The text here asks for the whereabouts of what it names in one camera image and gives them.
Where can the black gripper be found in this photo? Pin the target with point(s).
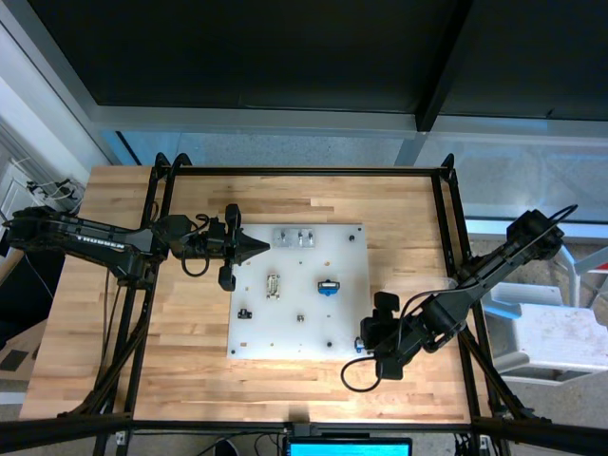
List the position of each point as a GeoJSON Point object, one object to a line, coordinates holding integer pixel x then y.
{"type": "Point", "coordinates": [387, 304]}
{"type": "Point", "coordinates": [232, 214]}

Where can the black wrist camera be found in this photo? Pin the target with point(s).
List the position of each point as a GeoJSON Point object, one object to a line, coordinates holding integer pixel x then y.
{"type": "Point", "coordinates": [216, 229]}

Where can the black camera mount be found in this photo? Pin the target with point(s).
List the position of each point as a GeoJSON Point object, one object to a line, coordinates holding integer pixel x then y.
{"type": "Point", "coordinates": [301, 430]}

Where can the white rj45 connector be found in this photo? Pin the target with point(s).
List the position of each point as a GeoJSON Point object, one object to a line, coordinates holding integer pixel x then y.
{"type": "Point", "coordinates": [361, 347]}

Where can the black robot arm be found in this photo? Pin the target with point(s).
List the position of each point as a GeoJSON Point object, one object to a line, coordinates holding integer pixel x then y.
{"type": "Point", "coordinates": [489, 275]}
{"type": "Point", "coordinates": [95, 240]}

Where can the grey connector housing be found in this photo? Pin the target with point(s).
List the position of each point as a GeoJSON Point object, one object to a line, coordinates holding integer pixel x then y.
{"type": "Point", "coordinates": [273, 286]}

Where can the black clamp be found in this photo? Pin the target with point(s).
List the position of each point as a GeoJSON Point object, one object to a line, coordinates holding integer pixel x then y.
{"type": "Point", "coordinates": [244, 313]}

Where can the blue connector base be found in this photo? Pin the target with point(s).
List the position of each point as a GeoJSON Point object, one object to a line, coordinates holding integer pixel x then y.
{"type": "Point", "coordinates": [328, 292]}

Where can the brown cardboard box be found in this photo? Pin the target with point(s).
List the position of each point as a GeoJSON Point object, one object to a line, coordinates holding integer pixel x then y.
{"type": "Point", "coordinates": [19, 342]}

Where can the black aluminium frame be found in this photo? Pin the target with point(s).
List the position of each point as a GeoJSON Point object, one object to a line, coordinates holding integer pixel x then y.
{"type": "Point", "coordinates": [304, 170]}

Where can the blue laptop screen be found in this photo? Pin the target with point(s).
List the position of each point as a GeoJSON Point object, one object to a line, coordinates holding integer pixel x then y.
{"type": "Point", "coordinates": [347, 449]}

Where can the white plastic board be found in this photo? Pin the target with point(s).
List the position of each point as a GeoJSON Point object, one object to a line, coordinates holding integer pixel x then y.
{"type": "Point", "coordinates": [285, 342]}

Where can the white step stool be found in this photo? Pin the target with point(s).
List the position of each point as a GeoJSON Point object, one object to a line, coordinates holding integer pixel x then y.
{"type": "Point", "coordinates": [560, 332]}

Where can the black vertical post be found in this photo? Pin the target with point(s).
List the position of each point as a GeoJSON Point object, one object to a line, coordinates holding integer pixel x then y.
{"type": "Point", "coordinates": [443, 71]}

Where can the aluminium socket block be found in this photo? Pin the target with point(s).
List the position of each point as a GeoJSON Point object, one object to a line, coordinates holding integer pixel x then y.
{"type": "Point", "coordinates": [294, 239]}

